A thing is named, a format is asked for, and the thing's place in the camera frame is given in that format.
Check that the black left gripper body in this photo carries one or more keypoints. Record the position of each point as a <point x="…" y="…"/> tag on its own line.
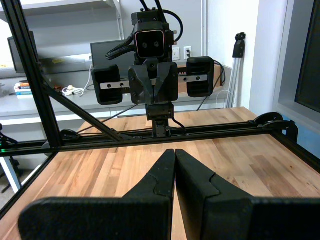
<point x="107" y="95"/>

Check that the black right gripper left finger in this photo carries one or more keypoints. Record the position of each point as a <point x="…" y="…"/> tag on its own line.
<point x="100" y="220"/>

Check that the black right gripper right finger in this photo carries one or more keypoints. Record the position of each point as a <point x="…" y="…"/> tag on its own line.
<point x="250" y="220"/>

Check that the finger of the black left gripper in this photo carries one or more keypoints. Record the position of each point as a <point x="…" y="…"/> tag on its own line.
<point x="140" y="85"/>
<point x="167" y="82"/>

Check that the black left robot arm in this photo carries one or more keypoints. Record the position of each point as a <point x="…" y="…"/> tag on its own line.
<point x="160" y="112"/>

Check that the dark computer monitor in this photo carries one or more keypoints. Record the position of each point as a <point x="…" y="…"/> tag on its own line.
<point x="12" y="55"/>
<point x="100" y="55"/>

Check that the black and silver tripod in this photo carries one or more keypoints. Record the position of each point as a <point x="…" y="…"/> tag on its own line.
<point x="237" y="75"/>

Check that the stack of books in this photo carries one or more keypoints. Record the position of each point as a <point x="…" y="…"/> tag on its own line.
<point x="23" y="90"/>

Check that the grey desk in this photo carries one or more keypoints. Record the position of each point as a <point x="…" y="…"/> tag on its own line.
<point x="22" y="106"/>

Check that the white wall outlet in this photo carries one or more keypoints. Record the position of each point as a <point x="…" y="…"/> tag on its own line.
<point x="187" y="52"/>
<point x="176" y="53"/>

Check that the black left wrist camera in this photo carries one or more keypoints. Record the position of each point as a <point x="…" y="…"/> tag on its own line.
<point x="150" y="45"/>

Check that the black metal frame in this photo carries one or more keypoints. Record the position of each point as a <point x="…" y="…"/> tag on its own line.
<point x="25" y="50"/>

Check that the white wall shelf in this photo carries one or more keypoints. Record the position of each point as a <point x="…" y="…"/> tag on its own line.
<point x="62" y="6"/>

